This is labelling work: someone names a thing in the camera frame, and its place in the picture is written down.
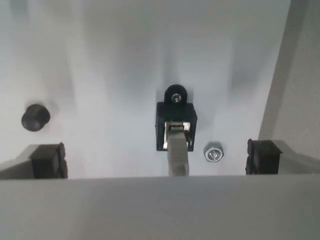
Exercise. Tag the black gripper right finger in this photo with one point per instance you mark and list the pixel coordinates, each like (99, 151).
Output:
(262, 160)

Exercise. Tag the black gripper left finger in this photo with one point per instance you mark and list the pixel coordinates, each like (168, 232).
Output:
(47, 162)

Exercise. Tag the grey Ethernet plug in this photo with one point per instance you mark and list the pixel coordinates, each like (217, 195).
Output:
(178, 155)

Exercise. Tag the black round cap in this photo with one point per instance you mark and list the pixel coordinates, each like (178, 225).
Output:
(35, 117)

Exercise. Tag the metal hex nut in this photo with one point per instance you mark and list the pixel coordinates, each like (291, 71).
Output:
(213, 151)

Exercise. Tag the white task board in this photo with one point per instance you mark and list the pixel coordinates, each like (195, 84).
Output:
(100, 62)

